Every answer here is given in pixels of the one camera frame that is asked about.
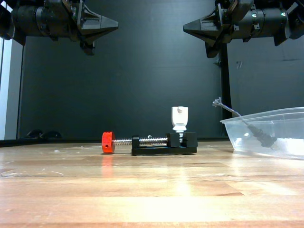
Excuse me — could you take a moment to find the black plug with braided cable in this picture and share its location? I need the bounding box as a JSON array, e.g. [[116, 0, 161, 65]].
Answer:
[[211, 96, 278, 151]]

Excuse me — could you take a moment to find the white receptacle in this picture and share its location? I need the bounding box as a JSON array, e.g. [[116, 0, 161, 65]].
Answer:
[[171, 106, 190, 143]]

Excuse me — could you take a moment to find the clear plastic container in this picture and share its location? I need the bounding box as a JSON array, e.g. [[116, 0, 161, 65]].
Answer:
[[219, 106, 304, 161]]

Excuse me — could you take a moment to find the red-knobbed steel screw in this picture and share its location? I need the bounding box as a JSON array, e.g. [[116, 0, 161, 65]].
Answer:
[[102, 131, 168, 154]]

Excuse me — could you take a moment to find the black bench clamp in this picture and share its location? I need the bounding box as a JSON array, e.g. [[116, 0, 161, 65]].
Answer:
[[131, 132, 198, 156]]

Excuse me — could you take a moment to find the black rounded frame bracket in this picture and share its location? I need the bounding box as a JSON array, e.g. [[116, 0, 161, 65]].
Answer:
[[27, 129, 44, 139], [40, 130, 62, 140]]

